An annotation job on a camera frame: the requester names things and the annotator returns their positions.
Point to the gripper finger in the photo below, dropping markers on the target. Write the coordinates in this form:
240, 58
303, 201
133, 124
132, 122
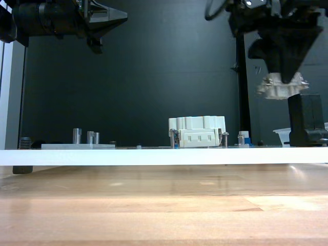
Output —
256, 50
100, 32
289, 51
115, 15

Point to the grey HAN10E connector insert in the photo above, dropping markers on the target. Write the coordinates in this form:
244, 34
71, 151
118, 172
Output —
279, 89

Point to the black connector housing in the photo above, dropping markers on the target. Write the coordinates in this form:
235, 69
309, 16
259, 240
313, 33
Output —
305, 118

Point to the small white blue connector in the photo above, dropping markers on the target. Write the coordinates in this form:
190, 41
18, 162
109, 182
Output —
243, 134

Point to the beige connector base housing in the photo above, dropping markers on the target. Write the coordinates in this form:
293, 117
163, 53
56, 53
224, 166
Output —
197, 138

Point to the grey metal plate with posts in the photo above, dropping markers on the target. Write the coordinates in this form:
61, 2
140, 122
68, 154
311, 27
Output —
77, 146

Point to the ribbed metal screw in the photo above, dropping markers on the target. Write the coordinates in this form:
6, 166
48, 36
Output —
24, 143

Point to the white task board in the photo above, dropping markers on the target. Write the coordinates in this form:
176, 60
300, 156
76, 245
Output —
164, 156

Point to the black rubber board foot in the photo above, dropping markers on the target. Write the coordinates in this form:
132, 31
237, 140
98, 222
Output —
22, 169

